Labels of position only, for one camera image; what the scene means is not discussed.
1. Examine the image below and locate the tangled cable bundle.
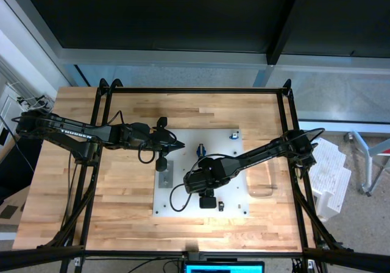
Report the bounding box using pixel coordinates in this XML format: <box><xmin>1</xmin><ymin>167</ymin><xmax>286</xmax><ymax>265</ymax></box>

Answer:
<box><xmin>15</xmin><ymin>93</ymin><xmax>52</xmax><ymax>110</ymax></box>

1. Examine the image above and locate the black table frame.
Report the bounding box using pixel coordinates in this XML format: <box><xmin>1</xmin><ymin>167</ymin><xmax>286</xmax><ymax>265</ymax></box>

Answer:
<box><xmin>0</xmin><ymin>77</ymin><xmax>390</xmax><ymax>273</ymax></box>

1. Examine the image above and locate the black wall pillar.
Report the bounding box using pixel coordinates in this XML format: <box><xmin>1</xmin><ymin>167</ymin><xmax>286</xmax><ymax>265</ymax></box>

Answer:
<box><xmin>266</xmin><ymin>0</ymin><xmax>305</xmax><ymax>66</ymax></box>

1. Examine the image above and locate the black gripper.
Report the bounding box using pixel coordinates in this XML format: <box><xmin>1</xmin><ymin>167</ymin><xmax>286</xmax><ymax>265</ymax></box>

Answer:
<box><xmin>133</xmin><ymin>117</ymin><xmax>186</xmax><ymax>172</ymax></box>
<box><xmin>182</xmin><ymin>159</ymin><xmax>229</xmax><ymax>210</ymax></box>

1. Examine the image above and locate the blue laptop screen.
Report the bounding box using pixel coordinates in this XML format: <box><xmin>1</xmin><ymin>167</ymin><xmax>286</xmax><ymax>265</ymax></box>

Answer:
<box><xmin>182</xmin><ymin>261</ymin><xmax>266</xmax><ymax>273</ymax></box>

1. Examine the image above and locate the white board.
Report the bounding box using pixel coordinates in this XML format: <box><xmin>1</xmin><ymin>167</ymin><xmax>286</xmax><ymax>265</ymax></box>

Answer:
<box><xmin>151</xmin><ymin>129</ymin><xmax>251</xmax><ymax>219</ymax></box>

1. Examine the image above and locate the grey metal stand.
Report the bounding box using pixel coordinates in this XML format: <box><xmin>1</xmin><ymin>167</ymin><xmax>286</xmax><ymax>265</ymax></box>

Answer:
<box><xmin>343</xmin><ymin>130</ymin><xmax>390</xmax><ymax>198</ymax></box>

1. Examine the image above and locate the brown cardboard box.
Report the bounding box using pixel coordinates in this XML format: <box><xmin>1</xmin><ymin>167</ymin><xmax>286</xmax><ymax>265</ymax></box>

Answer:
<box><xmin>0</xmin><ymin>183</ymin><xmax>33</xmax><ymax>234</ymax></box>

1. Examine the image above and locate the black right shoulder cable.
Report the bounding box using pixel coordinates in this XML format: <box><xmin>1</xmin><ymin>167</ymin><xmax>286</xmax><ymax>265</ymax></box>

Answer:
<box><xmin>285</xmin><ymin>127</ymin><xmax>325</xmax><ymax>144</ymax></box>

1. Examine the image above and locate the grey metal plate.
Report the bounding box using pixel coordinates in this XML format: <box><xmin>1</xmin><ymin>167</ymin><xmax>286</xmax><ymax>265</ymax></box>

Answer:
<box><xmin>158</xmin><ymin>160</ymin><xmax>176</xmax><ymax>190</ymax></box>

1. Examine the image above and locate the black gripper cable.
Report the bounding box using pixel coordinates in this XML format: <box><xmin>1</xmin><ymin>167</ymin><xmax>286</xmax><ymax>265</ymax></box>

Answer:
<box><xmin>137</xmin><ymin>144</ymin><xmax>155</xmax><ymax>165</ymax></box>
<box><xmin>169</xmin><ymin>169</ymin><xmax>196</xmax><ymax>212</ymax></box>

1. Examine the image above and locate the black table camera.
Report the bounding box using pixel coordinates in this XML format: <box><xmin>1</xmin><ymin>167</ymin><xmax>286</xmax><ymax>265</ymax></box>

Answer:
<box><xmin>185</xmin><ymin>243</ymin><xmax>204</xmax><ymax>262</ymax></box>

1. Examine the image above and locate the clear plastic tub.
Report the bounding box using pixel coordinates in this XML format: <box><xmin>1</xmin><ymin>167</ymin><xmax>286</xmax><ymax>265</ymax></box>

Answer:
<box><xmin>245</xmin><ymin>159</ymin><xmax>274</xmax><ymax>199</ymax></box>

